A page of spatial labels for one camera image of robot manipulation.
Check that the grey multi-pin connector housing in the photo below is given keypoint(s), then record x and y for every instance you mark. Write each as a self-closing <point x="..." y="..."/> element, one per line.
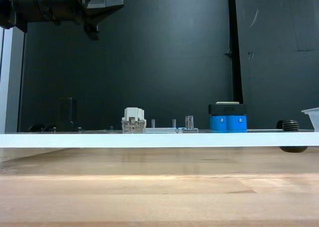
<point x="133" y="119"/>

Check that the black knurled screw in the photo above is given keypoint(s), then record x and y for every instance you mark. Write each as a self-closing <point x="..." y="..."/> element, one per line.
<point x="287" y="126"/>

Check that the black socket block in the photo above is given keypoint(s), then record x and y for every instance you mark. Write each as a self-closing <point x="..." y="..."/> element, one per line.
<point x="66" y="112"/>

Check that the grey metal pin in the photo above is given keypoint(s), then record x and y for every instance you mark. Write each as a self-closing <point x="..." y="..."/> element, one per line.
<point x="174" y="123"/>
<point x="153" y="123"/>

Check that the aluminium plate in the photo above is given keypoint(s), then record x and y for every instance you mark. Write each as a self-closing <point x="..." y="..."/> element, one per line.
<point x="162" y="130"/>

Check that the white task board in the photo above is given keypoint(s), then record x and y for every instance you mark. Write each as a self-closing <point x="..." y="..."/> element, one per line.
<point x="159" y="139"/>

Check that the clear plastic tub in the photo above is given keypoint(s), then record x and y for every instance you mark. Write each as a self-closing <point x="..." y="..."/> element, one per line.
<point x="312" y="117"/>

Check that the black rubber board foot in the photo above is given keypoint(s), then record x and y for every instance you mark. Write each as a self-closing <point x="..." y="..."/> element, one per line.
<point x="292" y="149"/>

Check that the small metal coaxial connector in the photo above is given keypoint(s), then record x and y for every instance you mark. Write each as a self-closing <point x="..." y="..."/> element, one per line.
<point x="190" y="123"/>

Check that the blue D-sub connector block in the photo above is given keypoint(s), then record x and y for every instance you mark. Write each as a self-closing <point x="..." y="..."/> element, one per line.
<point x="228" y="123"/>

